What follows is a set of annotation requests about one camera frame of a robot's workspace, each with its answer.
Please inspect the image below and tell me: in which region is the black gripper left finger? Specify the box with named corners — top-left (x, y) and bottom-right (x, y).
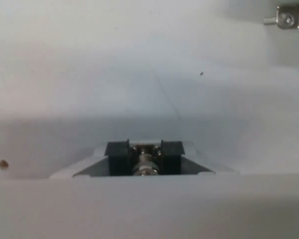
top-left (72, 139), bottom-right (131, 177)

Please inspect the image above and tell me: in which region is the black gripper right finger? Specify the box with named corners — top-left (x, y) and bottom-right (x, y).
top-left (160, 139), bottom-right (216, 177)

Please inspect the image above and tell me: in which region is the metal BNC plug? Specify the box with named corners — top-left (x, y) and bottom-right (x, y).
top-left (131, 155), bottom-right (162, 176)

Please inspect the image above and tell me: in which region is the white task board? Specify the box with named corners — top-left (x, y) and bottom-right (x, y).
top-left (0, 0), bottom-right (299, 180)

